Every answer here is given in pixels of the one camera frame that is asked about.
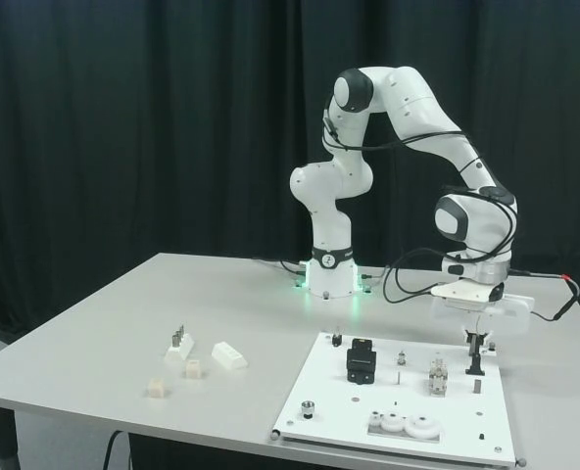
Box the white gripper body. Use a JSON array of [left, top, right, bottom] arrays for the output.
[[431, 292, 536, 331]]

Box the white square peg holder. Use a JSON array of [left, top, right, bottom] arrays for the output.
[[211, 341, 249, 372]]

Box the white round peg holder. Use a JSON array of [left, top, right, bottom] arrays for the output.
[[164, 336, 196, 363]]

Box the flat white mounting plate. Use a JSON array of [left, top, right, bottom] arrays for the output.
[[430, 281, 505, 299]]

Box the white task board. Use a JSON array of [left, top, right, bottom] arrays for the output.
[[269, 330, 525, 469]]

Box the white large gear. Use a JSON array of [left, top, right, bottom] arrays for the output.
[[405, 414, 441, 440]]

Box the black D-SUB plug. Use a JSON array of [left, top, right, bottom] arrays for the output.
[[344, 337, 377, 387]]

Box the white medium gear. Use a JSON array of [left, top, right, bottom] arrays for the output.
[[382, 413, 407, 435]]

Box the black curtain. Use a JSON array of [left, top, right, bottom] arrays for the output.
[[0, 0, 580, 344]]

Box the tall black plug thin wire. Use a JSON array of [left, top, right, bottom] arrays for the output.
[[465, 317, 486, 377]]

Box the black camera cable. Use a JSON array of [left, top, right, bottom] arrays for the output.
[[380, 247, 456, 306]]

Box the black base cable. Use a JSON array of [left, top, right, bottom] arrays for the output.
[[253, 257, 306, 285], [358, 267, 393, 295]]

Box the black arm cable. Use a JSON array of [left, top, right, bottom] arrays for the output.
[[320, 100, 520, 259]]

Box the black cable under table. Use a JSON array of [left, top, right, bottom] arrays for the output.
[[104, 429, 127, 470]]

